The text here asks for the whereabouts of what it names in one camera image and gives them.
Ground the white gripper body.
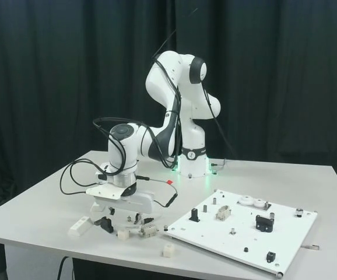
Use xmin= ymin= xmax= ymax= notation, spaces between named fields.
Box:
xmin=92 ymin=191 xmax=156 ymax=215

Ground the white peg holder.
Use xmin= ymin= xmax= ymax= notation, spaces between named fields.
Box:
xmin=89 ymin=204 xmax=108 ymax=220
xmin=68 ymin=216 xmax=95 ymax=237

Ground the beige rectangular plug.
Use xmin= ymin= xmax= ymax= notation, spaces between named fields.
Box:
xmin=139 ymin=226 xmax=155 ymax=239

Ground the thin black rod red tag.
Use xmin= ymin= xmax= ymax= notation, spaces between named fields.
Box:
xmin=135 ymin=174 xmax=178 ymax=208

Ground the white task board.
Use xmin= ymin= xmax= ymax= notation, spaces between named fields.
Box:
xmin=162 ymin=188 xmax=318 ymax=277

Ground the black curtain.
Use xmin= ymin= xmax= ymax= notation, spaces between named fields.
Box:
xmin=0 ymin=0 xmax=337 ymax=207

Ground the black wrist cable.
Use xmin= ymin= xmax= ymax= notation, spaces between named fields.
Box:
xmin=59 ymin=157 xmax=111 ymax=195

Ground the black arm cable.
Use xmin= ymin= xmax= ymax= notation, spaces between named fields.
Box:
xmin=92 ymin=52 xmax=187 ymax=172

